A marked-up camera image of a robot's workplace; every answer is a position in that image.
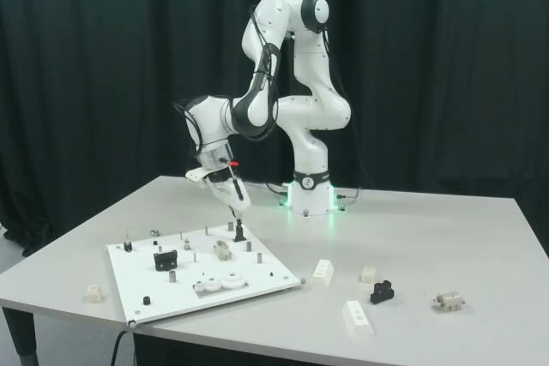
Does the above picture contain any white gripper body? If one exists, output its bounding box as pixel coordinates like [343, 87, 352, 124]
[208, 177, 252, 216]

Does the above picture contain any thin black rod red tag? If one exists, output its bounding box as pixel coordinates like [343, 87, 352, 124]
[217, 156, 249, 204]

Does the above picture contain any dark grey table leg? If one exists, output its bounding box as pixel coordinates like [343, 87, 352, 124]
[2, 305, 39, 366]

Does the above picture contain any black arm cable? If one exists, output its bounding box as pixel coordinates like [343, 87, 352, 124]
[172, 3, 284, 161]

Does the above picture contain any white task board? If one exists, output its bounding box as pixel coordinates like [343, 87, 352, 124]
[106, 220, 301, 327]

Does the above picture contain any black floor cable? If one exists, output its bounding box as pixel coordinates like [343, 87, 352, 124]
[112, 325, 133, 366]

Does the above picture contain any black base cable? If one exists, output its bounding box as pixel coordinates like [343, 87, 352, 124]
[263, 180, 293, 196]
[336, 187, 365, 209]

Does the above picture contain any black curtain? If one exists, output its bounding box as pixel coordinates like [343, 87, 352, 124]
[0, 0, 549, 260]

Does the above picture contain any long white peg holder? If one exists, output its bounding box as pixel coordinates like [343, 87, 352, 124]
[341, 300, 377, 336]
[312, 258, 335, 288]

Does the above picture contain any beige waterproof plug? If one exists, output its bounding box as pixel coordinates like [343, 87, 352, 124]
[431, 291, 467, 311]

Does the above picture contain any white large gear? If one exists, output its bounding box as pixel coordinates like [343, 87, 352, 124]
[220, 270, 249, 292]

